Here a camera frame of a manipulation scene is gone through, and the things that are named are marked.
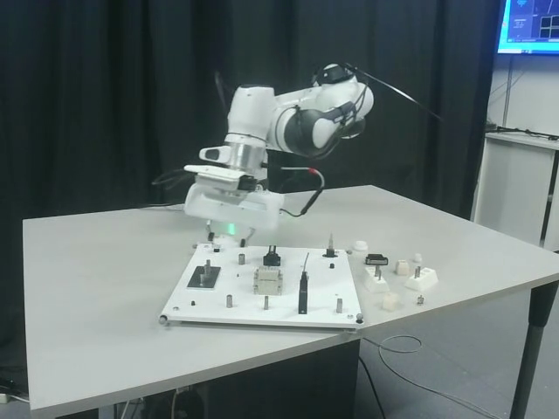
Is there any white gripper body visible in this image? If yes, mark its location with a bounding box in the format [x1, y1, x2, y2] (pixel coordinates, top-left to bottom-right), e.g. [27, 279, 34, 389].
[183, 185, 280, 232]

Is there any white task board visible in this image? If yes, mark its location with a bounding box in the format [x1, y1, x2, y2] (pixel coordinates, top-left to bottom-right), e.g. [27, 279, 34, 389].
[157, 243, 366, 335]

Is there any black USB plug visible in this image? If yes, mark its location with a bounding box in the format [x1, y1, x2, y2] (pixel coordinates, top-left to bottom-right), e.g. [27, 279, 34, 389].
[298, 251, 310, 315]

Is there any white one-peg holder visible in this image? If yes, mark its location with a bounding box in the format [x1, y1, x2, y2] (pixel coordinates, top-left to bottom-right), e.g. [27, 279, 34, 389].
[362, 265, 391, 293]

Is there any white two-peg holder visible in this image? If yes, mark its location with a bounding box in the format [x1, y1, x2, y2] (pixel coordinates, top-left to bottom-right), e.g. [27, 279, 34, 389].
[404, 266, 438, 290]

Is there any black curtain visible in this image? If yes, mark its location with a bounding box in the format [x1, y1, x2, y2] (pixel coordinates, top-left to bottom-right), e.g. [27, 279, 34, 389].
[0, 0, 503, 385]

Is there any white cabinet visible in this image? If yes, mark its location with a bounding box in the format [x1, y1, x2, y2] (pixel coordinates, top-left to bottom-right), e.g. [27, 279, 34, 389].
[471, 130, 559, 252]

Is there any dark table leg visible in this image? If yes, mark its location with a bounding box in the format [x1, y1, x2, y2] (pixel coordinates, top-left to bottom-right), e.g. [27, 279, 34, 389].
[521, 285, 552, 419]

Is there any blue screen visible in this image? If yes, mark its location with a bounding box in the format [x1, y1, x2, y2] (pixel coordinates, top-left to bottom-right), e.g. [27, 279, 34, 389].
[495, 0, 559, 57]

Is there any grey floor cable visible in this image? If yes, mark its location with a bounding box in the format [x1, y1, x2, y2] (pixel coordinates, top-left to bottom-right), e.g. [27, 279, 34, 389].
[360, 333, 525, 419]

